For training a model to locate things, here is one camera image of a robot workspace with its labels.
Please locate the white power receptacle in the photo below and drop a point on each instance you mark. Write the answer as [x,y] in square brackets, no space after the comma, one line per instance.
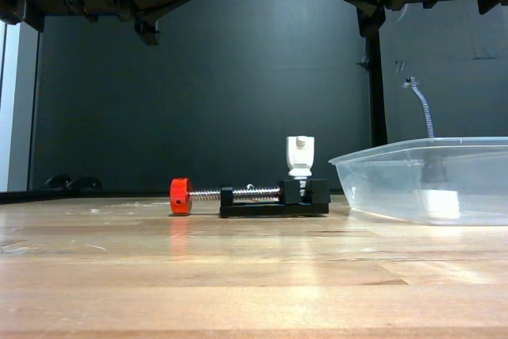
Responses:
[301,156]

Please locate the clear plastic tub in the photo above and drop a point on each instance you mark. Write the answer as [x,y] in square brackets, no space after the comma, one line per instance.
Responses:
[389,188]

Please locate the small white block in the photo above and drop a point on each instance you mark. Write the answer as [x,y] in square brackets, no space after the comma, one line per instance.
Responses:
[438,204]

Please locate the black clamp with red knob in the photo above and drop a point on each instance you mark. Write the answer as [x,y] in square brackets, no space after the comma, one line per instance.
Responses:
[274,210]

